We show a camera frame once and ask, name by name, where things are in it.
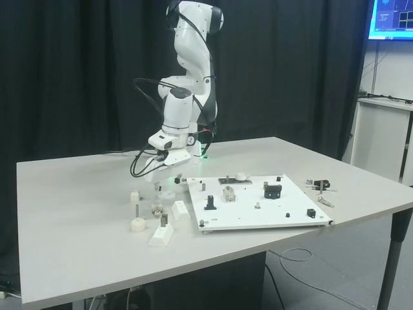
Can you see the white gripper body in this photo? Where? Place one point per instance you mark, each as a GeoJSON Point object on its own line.
{"type": "Point", "coordinates": [172, 161]}

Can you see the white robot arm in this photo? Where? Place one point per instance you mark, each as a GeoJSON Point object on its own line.
{"type": "Point", "coordinates": [188, 48]}

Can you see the white medium gear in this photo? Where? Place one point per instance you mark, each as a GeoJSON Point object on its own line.
{"type": "Point", "coordinates": [240, 176]}

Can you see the small white cube holder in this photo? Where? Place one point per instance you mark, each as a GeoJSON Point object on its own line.
{"type": "Point", "coordinates": [135, 195]}

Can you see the white empty holder block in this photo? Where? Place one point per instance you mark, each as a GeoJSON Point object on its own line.
{"type": "Point", "coordinates": [179, 210]}

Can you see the metal round peg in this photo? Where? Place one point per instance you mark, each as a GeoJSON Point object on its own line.
{"type": "Point", "coordinates": [137, 211]}

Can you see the metal square peg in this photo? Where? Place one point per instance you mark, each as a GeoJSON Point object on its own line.
{"type": "Point", "coordinates": [164, 221]}

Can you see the round white peg holder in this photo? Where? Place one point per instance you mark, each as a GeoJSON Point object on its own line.
{"type": "Point", "coordinates": [137, 225]}

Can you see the long white peg holder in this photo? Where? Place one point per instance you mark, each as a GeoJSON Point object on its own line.
{"type": "Point", "coordinates": [160, 237]}

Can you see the white task board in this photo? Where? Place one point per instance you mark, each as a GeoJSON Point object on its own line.
{"type": "Point", "coordinates": [258, 210]}

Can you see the black box under table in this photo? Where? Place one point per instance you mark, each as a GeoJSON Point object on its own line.
{"type": "Point", "coordinates": [206, 284]}

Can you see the black curtains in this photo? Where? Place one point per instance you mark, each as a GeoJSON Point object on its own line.
{"type": "Point", "coordinates": [80, 80]}

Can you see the small metal BNC plug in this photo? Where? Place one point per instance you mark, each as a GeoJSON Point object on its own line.
{"type": "Point", "coordinates": [309, 181]}

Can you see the black D-SUB plug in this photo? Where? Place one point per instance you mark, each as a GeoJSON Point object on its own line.
{"type": "Point", "coordinates": [322, 184]}

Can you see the metal bolt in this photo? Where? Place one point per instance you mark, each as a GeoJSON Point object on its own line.
{"type": "Point", "coordinates": [326, 202]}

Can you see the white power strip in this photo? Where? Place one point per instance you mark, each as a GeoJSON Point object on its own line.
{"type": "Point", "coordinates": [3, 294]}

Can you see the white cabinet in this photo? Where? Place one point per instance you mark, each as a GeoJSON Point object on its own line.
{"type": "Point", "coordinates": [380, 142]}

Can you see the dark grey table leg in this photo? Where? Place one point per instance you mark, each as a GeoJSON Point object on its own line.
{"type": "Point", "coordinates": [392, 258]}

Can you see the blue screen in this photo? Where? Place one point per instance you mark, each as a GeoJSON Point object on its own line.
{"type": "Point", "coordinates": [392, 19]}

